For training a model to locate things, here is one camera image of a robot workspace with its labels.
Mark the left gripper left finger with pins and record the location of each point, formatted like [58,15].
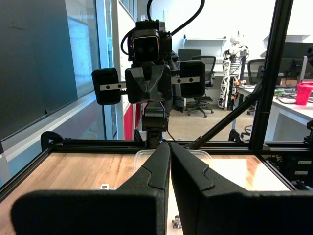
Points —
[97,210]

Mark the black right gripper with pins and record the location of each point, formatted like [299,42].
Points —
[106,85]

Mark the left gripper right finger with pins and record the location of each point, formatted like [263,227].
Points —
[232,213]

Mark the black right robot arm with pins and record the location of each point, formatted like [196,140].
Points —
[154,115]

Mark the red cabinet panel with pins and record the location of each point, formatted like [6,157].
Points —
[128,122]

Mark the black computer monitor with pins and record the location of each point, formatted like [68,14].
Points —
[296,54]
[189,54]

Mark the black office chair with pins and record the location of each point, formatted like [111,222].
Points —
[210,73]
[254,68]

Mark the clear plastic tub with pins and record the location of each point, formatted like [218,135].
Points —
[141,156]

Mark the white robot figure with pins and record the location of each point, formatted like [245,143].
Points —
[226,80]

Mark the white desk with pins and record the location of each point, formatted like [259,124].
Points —
[288,110]

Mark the pink plastic cup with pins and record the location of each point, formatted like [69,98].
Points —
[303,94]

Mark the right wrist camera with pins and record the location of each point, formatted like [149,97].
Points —
[146,46]

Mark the white wall shelf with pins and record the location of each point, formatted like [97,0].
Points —
[205,40]

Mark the black aluminium frame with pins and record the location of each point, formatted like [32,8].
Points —
[272,73]

